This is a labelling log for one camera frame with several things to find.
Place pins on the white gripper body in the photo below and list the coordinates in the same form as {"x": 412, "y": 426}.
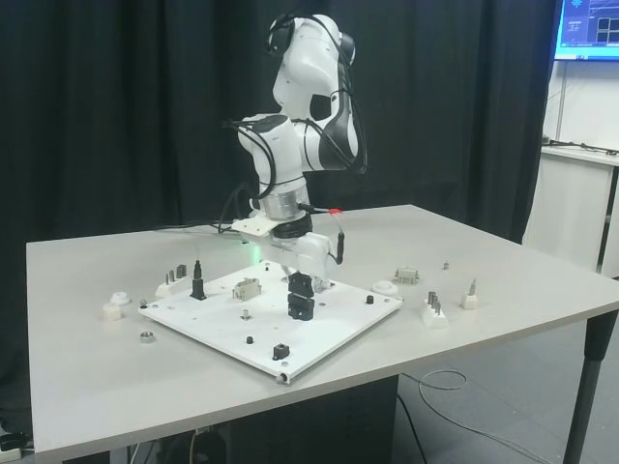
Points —
{"x": 309, "y": 251}

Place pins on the white large gear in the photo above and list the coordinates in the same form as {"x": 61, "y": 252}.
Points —
{"x": 387, "y": 287}

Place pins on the beige waterproof plug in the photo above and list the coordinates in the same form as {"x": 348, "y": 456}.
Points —
{"x": 406, "y": 275}

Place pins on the black Ethernet plug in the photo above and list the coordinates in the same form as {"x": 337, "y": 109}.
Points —
{"x": 197, "y": 280}

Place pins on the white task board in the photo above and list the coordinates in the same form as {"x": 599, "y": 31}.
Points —
{"x": 217, "y": 338}

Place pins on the metal large square peg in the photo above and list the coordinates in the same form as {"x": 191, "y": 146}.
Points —
{"x": 182, "y": 271}

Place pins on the white round peg holder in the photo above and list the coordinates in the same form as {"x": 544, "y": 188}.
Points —
{"x": 433, "y": 319}

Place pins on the white square peg holder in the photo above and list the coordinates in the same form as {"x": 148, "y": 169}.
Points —
{"x": 169, "y": 289}

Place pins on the small metal bolt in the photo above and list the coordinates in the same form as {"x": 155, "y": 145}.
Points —
{"x": 143, "y": 302}

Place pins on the small white plug holder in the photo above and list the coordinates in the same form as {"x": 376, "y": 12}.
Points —
{"x": 469, "y": 300}

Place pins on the metal USB plug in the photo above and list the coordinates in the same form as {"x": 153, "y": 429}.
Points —
{"x": 473, "y": 286}

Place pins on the metal hex nut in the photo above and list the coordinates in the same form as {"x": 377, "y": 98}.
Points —
{"x": 147, "y": 337}

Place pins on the white medium gear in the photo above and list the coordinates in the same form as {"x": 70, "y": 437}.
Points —
{"x": 120, "y": 298}

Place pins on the cream square holder block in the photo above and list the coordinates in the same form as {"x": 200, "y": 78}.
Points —
{"x": 111, "y": 311}

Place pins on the black curtain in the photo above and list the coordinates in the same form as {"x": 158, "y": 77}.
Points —
{"x": 97, "y": 96}

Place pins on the dark table leg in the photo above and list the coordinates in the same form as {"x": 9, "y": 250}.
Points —
{"x": 587, "y": 386}

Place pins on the blue screen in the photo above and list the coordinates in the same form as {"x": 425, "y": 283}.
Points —
{"x": 587, "y": 29}

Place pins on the flat white mount plate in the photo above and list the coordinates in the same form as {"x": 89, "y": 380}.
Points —
{"x": 251, "y": 226}

